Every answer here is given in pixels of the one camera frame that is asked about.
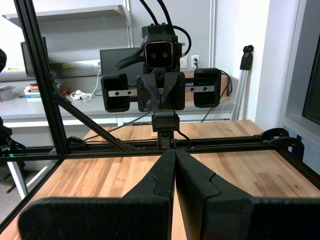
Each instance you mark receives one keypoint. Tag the stack of books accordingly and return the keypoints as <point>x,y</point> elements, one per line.
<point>32,93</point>

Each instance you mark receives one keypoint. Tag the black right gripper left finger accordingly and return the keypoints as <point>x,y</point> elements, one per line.
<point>100,217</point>

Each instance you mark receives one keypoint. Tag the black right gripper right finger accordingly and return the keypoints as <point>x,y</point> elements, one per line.
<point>250,220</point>

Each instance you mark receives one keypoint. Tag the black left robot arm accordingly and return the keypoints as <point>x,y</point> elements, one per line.
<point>165,122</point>

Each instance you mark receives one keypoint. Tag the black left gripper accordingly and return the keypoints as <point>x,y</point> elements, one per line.
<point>116,105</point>

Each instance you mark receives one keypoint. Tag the aluminium stand black head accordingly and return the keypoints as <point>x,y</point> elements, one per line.
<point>246,57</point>

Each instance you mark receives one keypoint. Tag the grey storage box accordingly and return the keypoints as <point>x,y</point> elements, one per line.
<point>6,93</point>

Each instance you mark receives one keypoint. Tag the grey desk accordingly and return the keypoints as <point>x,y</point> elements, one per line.
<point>37,107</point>

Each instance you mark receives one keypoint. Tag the white wall outlet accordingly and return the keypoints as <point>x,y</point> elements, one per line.
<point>195,61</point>
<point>184,62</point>

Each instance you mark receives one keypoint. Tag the white wall shelf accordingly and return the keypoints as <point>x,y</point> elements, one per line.
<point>75,13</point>

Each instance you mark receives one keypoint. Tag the black aluminium frame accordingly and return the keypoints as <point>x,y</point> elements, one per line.
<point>42,75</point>

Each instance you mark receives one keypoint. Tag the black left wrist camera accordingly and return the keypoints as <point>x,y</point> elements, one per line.
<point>158,55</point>

